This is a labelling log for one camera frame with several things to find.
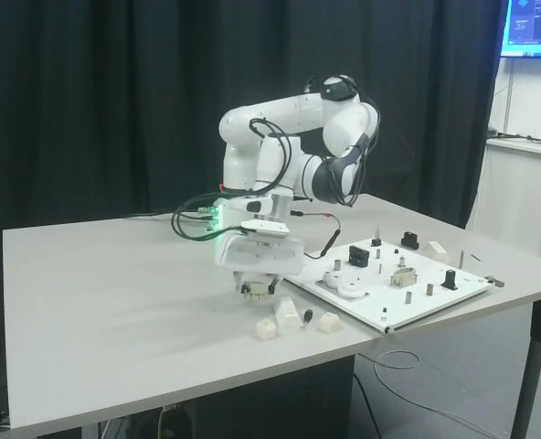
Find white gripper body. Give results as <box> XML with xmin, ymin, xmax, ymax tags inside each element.
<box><xmin>213</xmin><ymin>232</ymin><xmax>306</xmax><ymax>278</ymax></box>

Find grey waterproof plug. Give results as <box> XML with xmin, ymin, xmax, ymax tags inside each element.
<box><xmin>243</xmin><ymin>281</ymin><xmax>271</xmax><ymax>302</ymax></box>

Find white long holder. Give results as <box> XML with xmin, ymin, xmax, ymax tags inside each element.
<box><xmin>427</xmin><ymin>241</ymin><xmax>450</xmax><ymax>262</ymax></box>
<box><xmin>273</xmin><ymin>297</ymin><xmax>302</xmax><ymax>329</ymax></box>

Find white large gear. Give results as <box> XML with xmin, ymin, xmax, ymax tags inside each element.
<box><xmin>336</xmin><ymin>280</ymin><xmax>366</xmax><ymax>301</ymax></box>

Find black D-SUB plug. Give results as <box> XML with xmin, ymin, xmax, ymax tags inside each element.
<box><xmin>347</xmin><ymin>245</ymin><xmax>371</xmax><ymax>267</ymax></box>

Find white task board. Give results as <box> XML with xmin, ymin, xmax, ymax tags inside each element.
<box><xmin>281</xmin><ymin>232</ymin><xmax>504</xmax><ymax>338</ymax></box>

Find black curtain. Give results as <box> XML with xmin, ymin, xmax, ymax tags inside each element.
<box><xmin>0</xmin><ymin>0</ymin><xmax>514</xmax><ymax>294</ymax></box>

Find white cabinet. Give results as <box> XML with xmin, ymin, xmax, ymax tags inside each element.
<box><xmin>472</xmin><ymin>135</ymin><xmax>541</xmax><ymax>265</ymax></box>

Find black table leg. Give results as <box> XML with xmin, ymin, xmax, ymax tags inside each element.
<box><xmin>511</xmin><ymin>299</ymin><xmax>541</xmax><ymax>439</ymax></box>

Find blue screen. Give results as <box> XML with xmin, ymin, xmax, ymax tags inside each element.
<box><xmin>498</xmin><ymin>0</ymin><xmax>541</xmax><ymax>59</ymax></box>

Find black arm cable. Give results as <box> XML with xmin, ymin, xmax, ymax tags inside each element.
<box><xmin>169</xmin><ymin>75</ymin><xmax>384</xmax><ymax>243</ymax></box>

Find black base cables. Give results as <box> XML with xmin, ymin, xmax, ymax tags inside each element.
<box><xmin>126</xmin><ymin>206</ymin><xmax>217</xmax><ymax>230</ymax></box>

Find grey floor cable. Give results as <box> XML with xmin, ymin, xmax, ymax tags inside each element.
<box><xmin>373</xmin><ymin>349</ymin><xmax>440</xmax><ymax>439</ymax></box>

